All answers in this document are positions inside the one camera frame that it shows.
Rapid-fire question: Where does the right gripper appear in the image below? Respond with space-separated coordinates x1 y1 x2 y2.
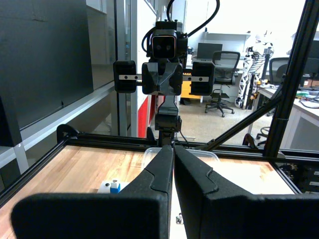
113 58 216 97

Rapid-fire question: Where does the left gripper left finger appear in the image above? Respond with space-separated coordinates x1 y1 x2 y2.
10 144 174 239

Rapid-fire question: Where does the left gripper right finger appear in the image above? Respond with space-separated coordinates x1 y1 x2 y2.
174 145 319 239

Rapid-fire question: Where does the blue socket block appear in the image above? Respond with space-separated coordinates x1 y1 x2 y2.
110 179 121 194

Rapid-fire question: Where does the yellow cabinet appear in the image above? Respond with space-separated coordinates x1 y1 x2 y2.
180 80 203 103

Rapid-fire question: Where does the black computer monitor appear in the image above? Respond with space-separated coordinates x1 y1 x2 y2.
196 42 223 62

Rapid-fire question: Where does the black office chair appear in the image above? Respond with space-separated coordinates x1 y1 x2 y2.
204 50 241 118
256 57 290 147

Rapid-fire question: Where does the clear plastic container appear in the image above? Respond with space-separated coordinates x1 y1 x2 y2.
143 146 220 173

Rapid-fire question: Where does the white desk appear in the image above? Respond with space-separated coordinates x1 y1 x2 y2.
256 84 319 151

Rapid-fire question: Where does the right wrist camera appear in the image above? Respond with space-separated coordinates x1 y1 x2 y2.
150 29 178 60

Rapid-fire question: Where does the black cable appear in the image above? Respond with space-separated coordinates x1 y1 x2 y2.
166 0 175 22
186 0 221 37

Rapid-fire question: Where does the black frame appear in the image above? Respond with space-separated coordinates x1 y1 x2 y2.
0 0 319 207

